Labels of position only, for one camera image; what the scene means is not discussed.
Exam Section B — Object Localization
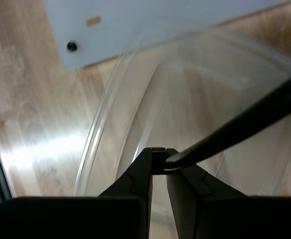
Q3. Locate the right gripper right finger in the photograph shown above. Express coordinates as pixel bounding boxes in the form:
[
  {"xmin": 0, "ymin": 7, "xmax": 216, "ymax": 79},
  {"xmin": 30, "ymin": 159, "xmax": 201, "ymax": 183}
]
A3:
[{"xmin": 166, "ymin": 148, "xmax": 291, "ymax": 239}]

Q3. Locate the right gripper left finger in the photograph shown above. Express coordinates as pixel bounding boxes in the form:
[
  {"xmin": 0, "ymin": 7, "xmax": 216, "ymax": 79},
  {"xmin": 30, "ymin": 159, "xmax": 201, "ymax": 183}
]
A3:
[{"xmin": 0, "ymin": 146, "xmax": 154, "ymax": 239}]

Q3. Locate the black USB connector with cable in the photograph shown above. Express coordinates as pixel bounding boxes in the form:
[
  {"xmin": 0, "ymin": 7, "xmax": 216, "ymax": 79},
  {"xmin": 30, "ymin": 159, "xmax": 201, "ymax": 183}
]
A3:
[{"xmin": 151, "ymin": 67, "xmax": 291, "ymax": 175}]

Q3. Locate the clear plastic tub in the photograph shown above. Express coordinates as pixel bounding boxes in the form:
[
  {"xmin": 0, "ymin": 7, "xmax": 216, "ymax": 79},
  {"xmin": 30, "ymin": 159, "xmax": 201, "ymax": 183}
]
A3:
[{"xmin": 73, "ymin": 23, "xmax": 291, "ymax": 239}]

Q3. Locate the black board screw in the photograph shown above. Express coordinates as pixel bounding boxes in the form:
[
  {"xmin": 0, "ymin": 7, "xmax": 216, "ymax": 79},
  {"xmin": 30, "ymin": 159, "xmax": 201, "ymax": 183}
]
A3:
[{"xmin": 66, "ymin": 39, "xmax": 79, "ymax": 52}]

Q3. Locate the white board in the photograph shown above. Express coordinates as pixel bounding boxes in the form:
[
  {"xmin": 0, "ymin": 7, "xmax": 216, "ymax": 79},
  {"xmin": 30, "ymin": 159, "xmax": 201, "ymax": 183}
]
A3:
[{"xmin": 43, "ymin": 0, "xmax": 291, "ymax": 72}]

